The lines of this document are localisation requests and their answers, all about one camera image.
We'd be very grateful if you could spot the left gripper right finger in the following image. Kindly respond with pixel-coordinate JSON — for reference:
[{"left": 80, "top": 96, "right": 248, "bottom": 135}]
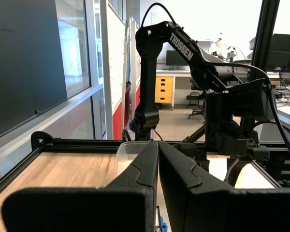
[{"left": 159, "top": 141, "right": 290, "bottom": 232}]

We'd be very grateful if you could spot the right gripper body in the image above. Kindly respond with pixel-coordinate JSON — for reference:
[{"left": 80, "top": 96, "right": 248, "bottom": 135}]
[{"left": 175, "top": 91, "right": 270, "bottom": 160}]

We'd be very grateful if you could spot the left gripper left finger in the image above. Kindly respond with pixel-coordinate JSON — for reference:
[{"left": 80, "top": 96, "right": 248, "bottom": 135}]
[{"left": 1, "top": 141, "right": 160, "bottom": 232}]

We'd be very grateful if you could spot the black office chair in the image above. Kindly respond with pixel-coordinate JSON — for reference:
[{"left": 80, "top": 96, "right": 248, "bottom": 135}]
[{"left": 185, "top": 78, "right": 207, "bottom": 120}]

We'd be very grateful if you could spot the clear plastic tub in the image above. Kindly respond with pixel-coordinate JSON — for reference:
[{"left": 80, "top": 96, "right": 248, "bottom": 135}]
[{"left": 114, "top": 141, "right": 158, "bottom": 178}]

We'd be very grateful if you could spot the yellow drawer cabinet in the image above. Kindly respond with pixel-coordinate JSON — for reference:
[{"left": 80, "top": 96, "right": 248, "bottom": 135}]
[{"left": 154, "top": 76, "right": 174, "bottom": 104}]

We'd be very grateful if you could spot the black computer monitor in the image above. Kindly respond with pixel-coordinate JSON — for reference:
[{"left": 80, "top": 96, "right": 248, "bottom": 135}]
[
  {"left": 166, "top": 50, "right": 189, "bottom": 71},
  {"left": 265, "top": 33, "right": 290, "bottom": 73}
]

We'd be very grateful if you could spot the red white partition panel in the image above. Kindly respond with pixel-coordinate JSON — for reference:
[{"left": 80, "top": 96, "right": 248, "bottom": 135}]
[
  {"left": 107, "top": 2, "right": 130, "bottom": 141},
  {"left": 129, "top": 16, "right": 142, "bottom": 116}
]

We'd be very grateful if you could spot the blue d-sub connector mount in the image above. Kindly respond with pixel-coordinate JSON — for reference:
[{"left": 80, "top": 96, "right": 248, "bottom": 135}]
[{"left": 155, "top": 206, "right": 169, "bottom": 232}]

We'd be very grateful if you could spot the black aluminium frame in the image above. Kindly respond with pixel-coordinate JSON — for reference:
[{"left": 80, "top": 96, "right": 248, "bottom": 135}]
[{"left": 0, "top": 0, "right": 290, "bottom": 203}]

